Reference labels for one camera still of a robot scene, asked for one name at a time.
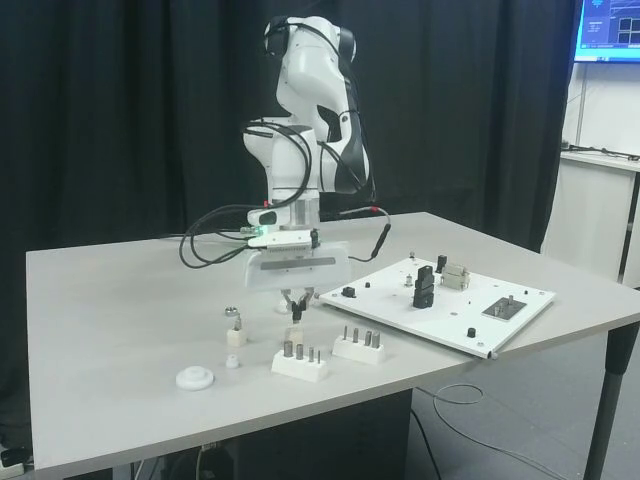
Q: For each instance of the medium metal round peg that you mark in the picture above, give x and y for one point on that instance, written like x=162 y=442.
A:
x=300 y=351

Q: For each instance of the small metal square peg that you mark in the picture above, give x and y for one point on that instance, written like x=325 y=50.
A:
x=356 y=335

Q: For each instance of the black table leg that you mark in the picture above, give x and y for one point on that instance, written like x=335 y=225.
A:
x=605 y=400

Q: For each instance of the white cabinet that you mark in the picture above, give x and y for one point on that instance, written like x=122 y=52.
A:
x=590 y=215

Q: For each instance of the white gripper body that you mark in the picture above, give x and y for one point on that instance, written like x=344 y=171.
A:
x=300 y=275

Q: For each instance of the black curtains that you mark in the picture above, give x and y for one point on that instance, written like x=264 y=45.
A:
x=125 y=100

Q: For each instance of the grey waterproof plug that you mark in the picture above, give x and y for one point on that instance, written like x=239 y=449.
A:
x=455 y=277

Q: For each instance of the large metal round peg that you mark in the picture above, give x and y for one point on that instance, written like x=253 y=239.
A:
x=288 y=349

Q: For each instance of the white round peg holder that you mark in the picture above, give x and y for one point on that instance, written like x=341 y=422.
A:
x=300 y=371

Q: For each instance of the black D-SUB plug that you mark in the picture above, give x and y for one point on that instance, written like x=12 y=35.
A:
x=422 y=290

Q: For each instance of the white task board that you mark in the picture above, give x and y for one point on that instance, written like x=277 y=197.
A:
x=380 y=300

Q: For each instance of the white medium gear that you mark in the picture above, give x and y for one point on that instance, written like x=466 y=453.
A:
x=280 y=307

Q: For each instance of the white large gear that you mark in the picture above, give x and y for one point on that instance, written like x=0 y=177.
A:
x=194 y=378

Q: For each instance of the white small gear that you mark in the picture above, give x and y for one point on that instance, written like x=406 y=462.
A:
x=231 y=361

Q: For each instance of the medium metal square peg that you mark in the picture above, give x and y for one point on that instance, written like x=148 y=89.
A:
x=368 y=338

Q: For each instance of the cream plug holder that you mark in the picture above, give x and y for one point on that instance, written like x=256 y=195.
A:
x=295 y=334

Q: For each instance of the large metal square peg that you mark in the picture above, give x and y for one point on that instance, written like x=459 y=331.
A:
x=376 y=340

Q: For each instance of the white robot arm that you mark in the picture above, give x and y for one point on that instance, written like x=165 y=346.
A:
x=300 y=75

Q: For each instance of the blue screen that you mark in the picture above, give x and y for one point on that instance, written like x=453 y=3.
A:
x=610 y=30

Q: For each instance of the white square peg holder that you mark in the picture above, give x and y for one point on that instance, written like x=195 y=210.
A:
x=357 y=352

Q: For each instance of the metal BNC plug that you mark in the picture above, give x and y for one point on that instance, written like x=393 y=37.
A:
x=405 y=280

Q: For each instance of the small white camera box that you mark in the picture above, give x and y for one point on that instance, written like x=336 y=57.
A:
x=264 y=218

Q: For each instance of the small white plug holder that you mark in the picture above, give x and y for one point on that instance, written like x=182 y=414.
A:
x=236 y=337

